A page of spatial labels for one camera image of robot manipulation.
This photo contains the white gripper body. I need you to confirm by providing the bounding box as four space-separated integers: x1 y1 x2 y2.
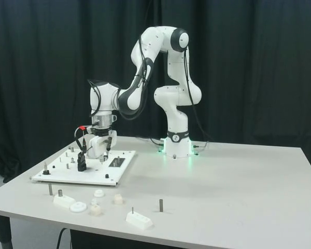
87 130 118 160

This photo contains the thin black rod, red tag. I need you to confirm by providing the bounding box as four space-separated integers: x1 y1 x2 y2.
74 126 92 155

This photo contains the black D-SUB plug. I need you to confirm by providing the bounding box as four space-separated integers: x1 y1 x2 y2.
77 152 87 172

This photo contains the white task board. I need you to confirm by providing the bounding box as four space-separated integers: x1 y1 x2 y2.
31 146 137 187

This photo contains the white large gear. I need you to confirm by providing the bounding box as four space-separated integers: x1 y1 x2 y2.
69 201 88 214

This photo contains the white peg holder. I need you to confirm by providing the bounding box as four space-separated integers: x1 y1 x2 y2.
53 195 76 209

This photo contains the cream square plug holder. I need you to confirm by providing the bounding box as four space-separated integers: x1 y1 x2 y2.
89 204 104 216

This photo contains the white holder with holes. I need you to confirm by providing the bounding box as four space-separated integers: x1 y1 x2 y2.
125 212 153 230

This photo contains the black under-table cabinet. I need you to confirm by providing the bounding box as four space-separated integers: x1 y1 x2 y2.
69 229 137 249

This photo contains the black curtain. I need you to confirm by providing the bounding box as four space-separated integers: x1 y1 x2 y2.
0 0 311 179

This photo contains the dark table leg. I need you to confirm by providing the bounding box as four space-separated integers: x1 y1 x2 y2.
0 213 11 249

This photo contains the black floor cable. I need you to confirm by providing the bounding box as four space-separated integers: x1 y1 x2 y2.
57 227 72 249

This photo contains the black forearm cable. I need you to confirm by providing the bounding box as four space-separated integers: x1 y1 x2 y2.
87 36 152 122

